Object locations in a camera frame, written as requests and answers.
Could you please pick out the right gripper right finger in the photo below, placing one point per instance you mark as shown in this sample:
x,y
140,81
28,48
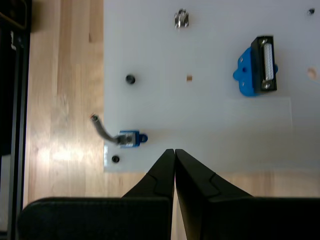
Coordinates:
x,y
237,220

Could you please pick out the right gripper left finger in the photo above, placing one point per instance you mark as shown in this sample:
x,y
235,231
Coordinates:
x,y
100,220

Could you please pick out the small blue socket block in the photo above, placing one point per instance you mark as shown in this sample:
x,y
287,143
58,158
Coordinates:
x,y
140,138

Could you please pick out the white task board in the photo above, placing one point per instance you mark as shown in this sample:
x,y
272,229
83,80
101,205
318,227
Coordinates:
x,y
200,112

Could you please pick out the large blue socket block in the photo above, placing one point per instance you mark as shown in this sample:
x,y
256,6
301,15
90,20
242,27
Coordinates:
x,y
246,75

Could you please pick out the steel stud fitting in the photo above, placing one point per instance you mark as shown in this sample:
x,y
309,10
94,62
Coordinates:
x,y
181,18

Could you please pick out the black frame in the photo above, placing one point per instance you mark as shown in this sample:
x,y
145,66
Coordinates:
x,y
17,100

